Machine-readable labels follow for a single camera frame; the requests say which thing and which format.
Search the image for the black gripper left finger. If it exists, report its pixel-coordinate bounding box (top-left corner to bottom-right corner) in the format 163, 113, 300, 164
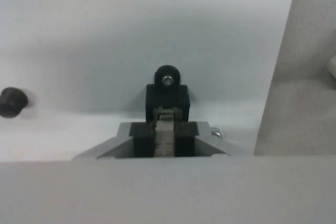
96, 121, 155, 159

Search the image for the grey Ethernet plug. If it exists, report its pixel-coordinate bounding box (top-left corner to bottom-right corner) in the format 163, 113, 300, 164
153, 108, 177, 158

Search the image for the white task board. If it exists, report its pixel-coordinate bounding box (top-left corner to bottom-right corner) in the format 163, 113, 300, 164
0, 0, 299, 162

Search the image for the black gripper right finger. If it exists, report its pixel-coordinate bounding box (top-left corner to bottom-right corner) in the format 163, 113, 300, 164
174, 121, 229, 158

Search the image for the small white plug holder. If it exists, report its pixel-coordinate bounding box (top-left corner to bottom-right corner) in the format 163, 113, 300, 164
326, 52, 336, 78

